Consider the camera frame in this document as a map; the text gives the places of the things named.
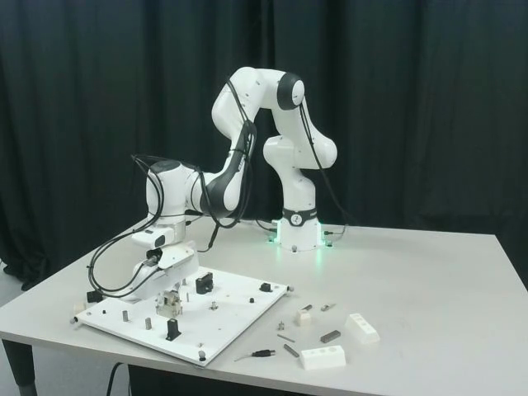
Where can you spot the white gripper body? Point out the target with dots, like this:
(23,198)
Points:
(173,277)

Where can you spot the grey waterproof plug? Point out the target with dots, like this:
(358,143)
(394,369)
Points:
(169,307)

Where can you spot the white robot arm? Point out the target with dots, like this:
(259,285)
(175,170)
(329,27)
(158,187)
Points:
(297,177)

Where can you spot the white task board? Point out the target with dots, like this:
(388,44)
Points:
(231,321)

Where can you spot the black D-SUB plug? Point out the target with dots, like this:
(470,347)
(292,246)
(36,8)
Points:
(94,296)

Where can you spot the black controller box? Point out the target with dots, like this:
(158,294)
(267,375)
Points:
(185,383)

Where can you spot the black USB plug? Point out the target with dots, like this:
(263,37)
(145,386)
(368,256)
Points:
(262,353)

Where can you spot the metal bolt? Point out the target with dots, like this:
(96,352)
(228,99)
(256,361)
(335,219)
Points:
(282,326)

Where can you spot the thin metal round peg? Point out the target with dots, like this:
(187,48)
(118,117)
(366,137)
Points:
(286,338)

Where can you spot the small white holder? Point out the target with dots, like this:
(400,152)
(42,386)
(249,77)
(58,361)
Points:
(303,319)

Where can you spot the grey Ethernet plug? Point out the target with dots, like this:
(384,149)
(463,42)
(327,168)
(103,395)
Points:
(326,307)

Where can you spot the dark metal square peg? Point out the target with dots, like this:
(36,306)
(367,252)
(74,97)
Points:
(330,336)

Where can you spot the white peg holder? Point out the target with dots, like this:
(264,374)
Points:
(323,358)
(363,329)

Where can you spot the black table leg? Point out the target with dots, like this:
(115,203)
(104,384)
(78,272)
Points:
(20,367)

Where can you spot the black curtains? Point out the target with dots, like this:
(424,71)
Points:
(412,103)

